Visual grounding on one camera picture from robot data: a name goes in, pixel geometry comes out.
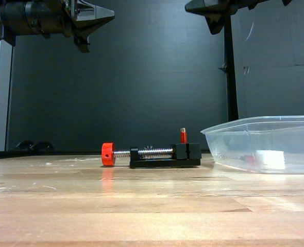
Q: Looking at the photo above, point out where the clear plastic tub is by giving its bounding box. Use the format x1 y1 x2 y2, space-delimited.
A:
200 115 304 175

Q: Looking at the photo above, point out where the RCA plug with braided cable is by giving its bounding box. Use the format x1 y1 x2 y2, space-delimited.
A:
218 153 257 166

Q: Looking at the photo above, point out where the black mini vise red knob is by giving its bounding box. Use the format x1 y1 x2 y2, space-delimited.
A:
100 142 202 169

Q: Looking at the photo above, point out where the small white block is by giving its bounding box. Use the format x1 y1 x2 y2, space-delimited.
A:
255 150 286 170

